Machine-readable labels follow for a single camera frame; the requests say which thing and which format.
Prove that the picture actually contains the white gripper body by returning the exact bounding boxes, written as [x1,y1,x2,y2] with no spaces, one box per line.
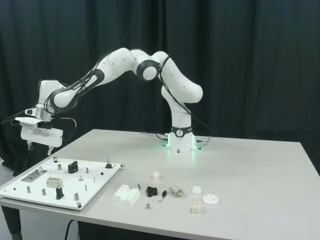
[20,124,64,147]

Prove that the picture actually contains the white large gear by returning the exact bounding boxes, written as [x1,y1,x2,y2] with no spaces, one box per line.
[202,194,221,206]

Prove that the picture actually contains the white task board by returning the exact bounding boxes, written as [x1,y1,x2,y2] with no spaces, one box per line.
[0,156,125,210]

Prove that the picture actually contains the dark table leg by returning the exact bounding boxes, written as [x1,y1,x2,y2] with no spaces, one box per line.
[0,204,23,240]

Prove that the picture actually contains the white stepped holder block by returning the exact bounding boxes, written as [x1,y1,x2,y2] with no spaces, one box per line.
[113,184,142,207]

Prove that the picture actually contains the black D-SUB plug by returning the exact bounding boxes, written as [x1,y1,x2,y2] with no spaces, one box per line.
[145,185,159,197]

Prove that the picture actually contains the metal waterproof plug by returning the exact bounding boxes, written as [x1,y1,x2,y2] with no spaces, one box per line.
[169,184,185,200]

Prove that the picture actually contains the white holder with holes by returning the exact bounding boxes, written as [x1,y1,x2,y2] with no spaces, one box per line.
[191,201,204,215]

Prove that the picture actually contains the black curtains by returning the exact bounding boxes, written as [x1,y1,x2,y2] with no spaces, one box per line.
[0,0,320,177]

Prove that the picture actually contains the flat white mount plate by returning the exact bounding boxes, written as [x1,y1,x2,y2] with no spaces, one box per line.
[14,116,44,126]

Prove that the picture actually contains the silver wrist ring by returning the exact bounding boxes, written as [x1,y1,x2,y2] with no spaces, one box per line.
[34,103,53,120]

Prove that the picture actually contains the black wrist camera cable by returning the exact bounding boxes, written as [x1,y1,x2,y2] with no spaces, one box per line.
[0,114,26,125]

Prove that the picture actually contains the black cable along forearm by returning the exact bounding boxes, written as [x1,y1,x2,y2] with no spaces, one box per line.
[43,49,132,115]

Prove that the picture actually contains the black cable under table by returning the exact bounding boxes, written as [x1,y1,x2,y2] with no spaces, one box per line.
[64,219,79,240]

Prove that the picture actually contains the black cable at arm foot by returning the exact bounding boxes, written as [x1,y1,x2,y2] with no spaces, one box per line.
[139,131,171,142]

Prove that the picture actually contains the black USB plug with cable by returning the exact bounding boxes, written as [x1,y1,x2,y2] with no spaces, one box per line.
[157,190,168,204]

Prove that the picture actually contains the black cable along upper arm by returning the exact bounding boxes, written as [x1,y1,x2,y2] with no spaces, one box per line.
[158,55,214,147]

